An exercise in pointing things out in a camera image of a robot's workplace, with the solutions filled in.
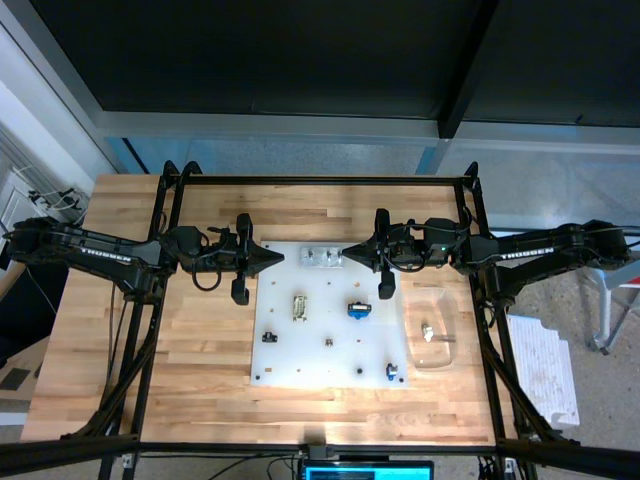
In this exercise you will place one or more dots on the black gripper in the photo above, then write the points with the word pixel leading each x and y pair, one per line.
pixel 243 250
pixel 383 250

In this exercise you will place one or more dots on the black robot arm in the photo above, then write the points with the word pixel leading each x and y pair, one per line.
pixel 100 252
pixel 525 255

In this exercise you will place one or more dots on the large blue black connector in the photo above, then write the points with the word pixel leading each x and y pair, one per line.
pixel 357 312

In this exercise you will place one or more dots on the beige connector housing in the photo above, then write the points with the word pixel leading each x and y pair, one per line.
pixel 299 307

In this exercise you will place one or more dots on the white RJ45 connector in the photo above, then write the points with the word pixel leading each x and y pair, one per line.
pixel 426 331

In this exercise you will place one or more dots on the white taskboard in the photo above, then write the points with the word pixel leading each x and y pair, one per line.
pixel 310 360

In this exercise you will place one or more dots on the small blue connector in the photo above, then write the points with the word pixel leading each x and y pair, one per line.
pixel 390 372

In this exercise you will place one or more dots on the aluminium bar block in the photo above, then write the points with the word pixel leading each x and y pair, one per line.
pixel 320 257

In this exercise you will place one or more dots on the small black socket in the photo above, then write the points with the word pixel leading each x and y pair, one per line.
pixel 270 337

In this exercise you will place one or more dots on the clear plastic tub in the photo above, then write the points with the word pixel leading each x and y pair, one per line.
pixel 440 310

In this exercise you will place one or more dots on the white ribbed foam panel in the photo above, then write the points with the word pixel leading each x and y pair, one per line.
pixel 542 370

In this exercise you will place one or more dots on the power strip with plugs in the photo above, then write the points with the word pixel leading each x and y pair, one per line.
pixel 50 199

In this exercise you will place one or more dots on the laptop screen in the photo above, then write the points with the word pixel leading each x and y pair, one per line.
pixel 365 472

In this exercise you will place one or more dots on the grey metal stand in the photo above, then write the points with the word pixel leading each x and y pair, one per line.
pixel 605 310

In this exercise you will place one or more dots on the brown cardboard box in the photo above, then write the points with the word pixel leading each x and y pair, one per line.
pixel 25 357

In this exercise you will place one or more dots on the black table camera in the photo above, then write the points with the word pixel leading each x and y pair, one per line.
pixel 319 451

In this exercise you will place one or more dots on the black wall post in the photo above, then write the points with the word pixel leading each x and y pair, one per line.
pixel 465 75

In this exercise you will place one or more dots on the silver corner bracket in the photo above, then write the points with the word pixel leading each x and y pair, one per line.
pixel 127 460
pixel 510 464

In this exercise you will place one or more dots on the black aluminium frame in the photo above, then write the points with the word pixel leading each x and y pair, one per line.
pixel 50 457

